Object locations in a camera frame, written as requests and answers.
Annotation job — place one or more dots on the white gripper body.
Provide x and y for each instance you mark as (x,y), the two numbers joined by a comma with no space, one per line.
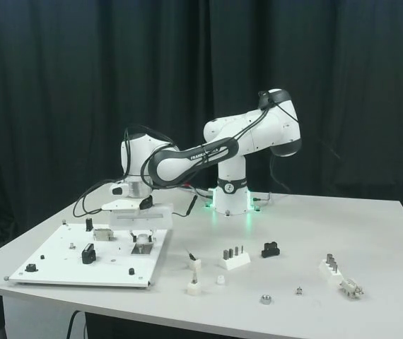
(141,219)

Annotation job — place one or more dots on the white medium gear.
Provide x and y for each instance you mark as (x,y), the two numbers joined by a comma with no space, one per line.
(144,238)

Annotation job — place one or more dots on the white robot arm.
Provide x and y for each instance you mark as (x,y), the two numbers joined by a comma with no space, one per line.
(229,166)

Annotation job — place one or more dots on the white small gear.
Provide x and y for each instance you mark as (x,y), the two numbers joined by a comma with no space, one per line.
(220,280)

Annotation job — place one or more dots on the dark Ethernet plug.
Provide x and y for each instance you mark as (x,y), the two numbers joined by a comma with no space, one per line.
(190,255)

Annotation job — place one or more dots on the white Ethernet plug holder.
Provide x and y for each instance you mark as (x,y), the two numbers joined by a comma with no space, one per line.
(195,265)

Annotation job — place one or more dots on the metal USB plug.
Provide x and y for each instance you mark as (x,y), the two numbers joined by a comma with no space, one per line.
(194,276)

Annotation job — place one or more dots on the small white plug holder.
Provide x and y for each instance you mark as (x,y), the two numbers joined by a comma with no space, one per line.
(193,286)

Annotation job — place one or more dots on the white task board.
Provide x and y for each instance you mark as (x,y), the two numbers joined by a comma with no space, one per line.
(63,261)

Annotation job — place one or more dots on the white round peg holder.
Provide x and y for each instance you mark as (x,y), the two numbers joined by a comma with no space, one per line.
(235,262)

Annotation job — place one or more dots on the black D-SUB plug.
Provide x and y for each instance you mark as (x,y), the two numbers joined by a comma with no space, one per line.
(270,249)

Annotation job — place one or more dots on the metal bolt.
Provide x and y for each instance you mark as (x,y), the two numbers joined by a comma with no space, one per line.
(265,299)

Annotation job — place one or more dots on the metal BNC plug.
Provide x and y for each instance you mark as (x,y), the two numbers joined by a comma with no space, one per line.
(298,290)

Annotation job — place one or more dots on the black curtain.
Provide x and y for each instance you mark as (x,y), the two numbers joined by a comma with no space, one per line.
(81,70)

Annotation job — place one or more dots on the white square peg holder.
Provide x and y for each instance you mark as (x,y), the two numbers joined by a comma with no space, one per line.
(328,273)

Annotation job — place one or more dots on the grey rectangular plug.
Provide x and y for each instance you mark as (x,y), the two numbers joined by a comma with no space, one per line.
(351,286)

